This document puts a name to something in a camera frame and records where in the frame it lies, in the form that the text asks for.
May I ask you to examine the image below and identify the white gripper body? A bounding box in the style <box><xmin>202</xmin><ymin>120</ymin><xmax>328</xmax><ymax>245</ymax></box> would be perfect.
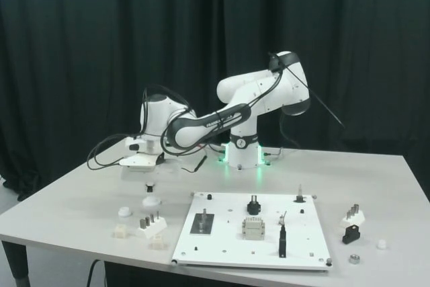
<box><xmin>120</xmin><ymin>165</ymin><xmax>179</xmax><ymax>182</ymax></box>

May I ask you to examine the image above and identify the white large gear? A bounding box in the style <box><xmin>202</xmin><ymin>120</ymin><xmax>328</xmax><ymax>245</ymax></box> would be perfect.
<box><xmin>141</xmin><ymin>195</ymin><xmax>163</xmax><ymax>208</ymax></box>

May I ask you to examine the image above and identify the white four-hole peg holder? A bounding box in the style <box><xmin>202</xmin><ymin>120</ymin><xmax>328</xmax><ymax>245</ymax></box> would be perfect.
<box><xmin>136</xmin><ymin>218</ymin><xmax>169</xmax><ymax>239</ymax></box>

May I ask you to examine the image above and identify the small white square holder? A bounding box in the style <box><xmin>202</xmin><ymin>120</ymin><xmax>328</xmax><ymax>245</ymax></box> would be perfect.
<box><xmin>114</xmin><ymin>223</ymin><xmax>130</xmax><ymax>239</ymax></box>
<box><xmin>149</xmin><ymin>234</ymin><xmax>167</xmax><ymax>251</ymax></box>

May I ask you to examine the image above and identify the white task board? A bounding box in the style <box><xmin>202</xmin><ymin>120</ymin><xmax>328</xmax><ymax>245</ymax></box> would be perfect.
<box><xmin>171</xmin><ymin>192</ymin><xmax>334</xmax><ymax>272</ymax></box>

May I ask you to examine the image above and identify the black BNC plug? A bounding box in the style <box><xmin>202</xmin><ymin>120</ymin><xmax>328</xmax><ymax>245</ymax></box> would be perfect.
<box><xmin>246</xmin><ymin>195</ymin><xmax>263</xmax><ymax>216</ymax></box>

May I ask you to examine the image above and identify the black USB plug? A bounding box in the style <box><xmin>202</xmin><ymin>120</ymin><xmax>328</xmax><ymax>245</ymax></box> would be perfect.
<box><xmin>278</xmin><ymin>227</ymin><xmax>290</xmax><ymax>259</ymax></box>

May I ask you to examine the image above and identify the black curtain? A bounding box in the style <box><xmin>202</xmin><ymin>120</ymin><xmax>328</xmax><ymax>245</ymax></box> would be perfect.
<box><xmin>0</xmin><ymin>0</ymin><xmax>430</xmax><ymax>202</ymax></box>

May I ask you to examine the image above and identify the dark table leg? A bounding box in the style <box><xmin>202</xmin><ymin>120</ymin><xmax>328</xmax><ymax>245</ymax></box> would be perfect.
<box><xmin>1</xmin><ymin>241</ymin><xmax>27</xmax><ymax>287</ymax></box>

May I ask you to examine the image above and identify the white three-hole peg holder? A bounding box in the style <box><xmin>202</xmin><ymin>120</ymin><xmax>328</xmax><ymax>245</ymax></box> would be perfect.
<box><xmin>339</xmin><ymin>210</ymin><xmax>367</xmax><ymax>230</ymax></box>

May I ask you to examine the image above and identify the black D-SUB plug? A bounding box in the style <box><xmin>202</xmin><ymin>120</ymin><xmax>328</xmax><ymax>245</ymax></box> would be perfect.
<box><xmin>341</xmin><ymin>224</ymin><xmax>362</xmax><ymax>245</ymax></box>

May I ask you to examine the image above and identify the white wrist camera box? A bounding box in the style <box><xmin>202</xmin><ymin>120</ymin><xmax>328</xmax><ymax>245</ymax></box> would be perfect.
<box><xmin>125</xmin><ymin>136</ymin><xmax>149</xmax><ymax>153</ymax></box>

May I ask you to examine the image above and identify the black looping wrist cable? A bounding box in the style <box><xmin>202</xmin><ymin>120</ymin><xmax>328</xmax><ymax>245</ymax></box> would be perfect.
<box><xmin>87</xmin><ymin>86</ymin><xmax>189</xmax><ymax>171</ymax></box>

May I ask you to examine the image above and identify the black cable under table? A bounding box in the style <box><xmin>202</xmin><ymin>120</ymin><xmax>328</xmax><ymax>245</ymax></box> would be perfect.
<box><xmin>87</xmin><ymin>259</ymin><xmax>109</xmax><ymax>287</ymax></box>

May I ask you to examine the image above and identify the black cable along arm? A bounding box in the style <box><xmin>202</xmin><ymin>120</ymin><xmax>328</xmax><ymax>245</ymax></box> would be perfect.
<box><xmin>160</xmin><ymin>51</ymin><xmax>292</xmax><ymax>157</ymax></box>

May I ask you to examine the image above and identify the black cable behind foot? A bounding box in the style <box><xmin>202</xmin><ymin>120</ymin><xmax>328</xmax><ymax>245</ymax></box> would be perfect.
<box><xmin>263</xmin><ymin>111</ymin><xmax>300</xmax><ymax>159</ymax></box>

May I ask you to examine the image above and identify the thin straight black cable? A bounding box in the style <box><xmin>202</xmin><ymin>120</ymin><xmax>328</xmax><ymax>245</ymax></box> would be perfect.
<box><xmin>284</xmin><ymin>64</ymin><xmax>346</xmax><ymax>130</ymax></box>

